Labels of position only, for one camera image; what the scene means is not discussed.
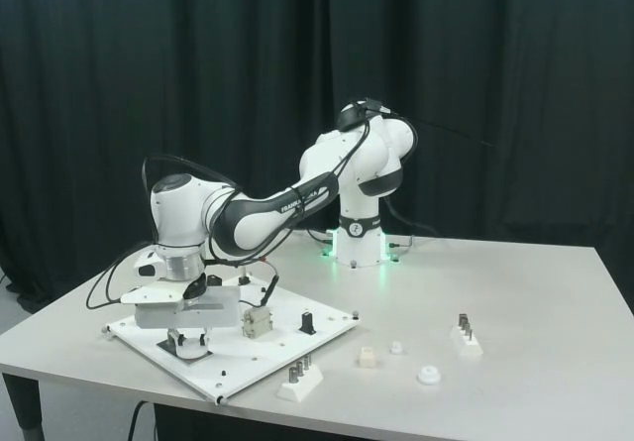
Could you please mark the white task board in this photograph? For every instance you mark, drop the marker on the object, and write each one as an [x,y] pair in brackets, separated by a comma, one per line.
[277,342]

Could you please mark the white round peg holder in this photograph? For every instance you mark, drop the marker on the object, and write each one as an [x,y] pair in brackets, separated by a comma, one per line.
[297,389]

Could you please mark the white square peg holder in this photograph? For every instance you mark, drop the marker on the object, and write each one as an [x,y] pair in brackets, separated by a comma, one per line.
[468,347]

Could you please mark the metal square peg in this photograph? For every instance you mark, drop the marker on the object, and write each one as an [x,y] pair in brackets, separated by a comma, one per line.
[462,322]
[466,330]
[469,337]

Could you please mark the white large gear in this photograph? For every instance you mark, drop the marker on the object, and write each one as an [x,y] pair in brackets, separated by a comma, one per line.
[189,349]

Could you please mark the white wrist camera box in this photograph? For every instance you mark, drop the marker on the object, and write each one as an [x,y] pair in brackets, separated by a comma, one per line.
[147,265]

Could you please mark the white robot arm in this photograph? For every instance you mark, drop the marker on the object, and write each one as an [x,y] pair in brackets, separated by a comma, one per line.
[257,208]

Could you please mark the small black plug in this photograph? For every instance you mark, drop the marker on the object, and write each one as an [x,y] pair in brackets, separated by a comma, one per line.
[243,280]

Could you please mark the beige rectangular connector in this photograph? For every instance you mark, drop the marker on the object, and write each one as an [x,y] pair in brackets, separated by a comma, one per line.
[257,323]

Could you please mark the metal round peg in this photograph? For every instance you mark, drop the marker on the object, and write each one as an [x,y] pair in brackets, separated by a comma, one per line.
[307,365]
[292,376]
[300,370]

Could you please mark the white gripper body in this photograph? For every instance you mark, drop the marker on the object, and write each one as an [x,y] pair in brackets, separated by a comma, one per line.
[208,312]

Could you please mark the white medium gear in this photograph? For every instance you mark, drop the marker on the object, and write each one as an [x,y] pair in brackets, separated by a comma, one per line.
[429,374]

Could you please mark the black table leg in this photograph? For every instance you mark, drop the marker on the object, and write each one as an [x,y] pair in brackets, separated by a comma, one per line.
[22,406]

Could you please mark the black curtains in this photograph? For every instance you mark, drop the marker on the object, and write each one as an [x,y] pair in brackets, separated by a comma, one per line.
[148,64]

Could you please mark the white small gear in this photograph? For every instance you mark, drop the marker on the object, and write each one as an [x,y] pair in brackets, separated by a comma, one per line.
[395,349]

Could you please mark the black USB plug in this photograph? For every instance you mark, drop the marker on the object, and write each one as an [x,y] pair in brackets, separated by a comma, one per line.
[307,324]

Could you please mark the small cream square holder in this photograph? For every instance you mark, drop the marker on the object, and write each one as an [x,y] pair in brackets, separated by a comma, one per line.
[365,357]

